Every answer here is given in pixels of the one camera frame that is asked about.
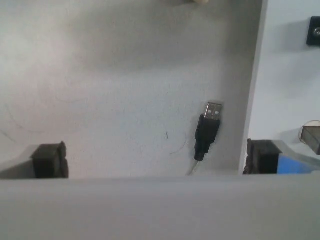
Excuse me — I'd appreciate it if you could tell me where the metal square peg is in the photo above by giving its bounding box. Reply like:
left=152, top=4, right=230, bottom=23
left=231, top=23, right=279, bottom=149
left=300, top=125, right=320, bottom=154

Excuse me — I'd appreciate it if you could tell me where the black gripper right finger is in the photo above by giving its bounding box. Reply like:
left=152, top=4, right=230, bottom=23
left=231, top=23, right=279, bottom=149
left=243, top=138, right=320, bottom=176

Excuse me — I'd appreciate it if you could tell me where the white task board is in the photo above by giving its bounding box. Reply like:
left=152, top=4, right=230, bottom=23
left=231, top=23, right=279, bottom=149
left=241, top=0, right=320, bottom=176

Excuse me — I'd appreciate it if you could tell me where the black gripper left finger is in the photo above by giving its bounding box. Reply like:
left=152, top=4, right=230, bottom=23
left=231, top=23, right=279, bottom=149
left=0, top=141, right=70, bottom=180

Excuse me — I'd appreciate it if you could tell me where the thin white plug cable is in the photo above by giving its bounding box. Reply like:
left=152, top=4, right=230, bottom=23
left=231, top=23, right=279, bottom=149
left=185, top=159, right=201, bottom=176

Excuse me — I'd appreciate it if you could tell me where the black USB plug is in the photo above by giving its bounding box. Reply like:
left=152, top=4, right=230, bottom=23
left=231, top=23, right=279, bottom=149
left=193, top=100, right=225, bottom=162

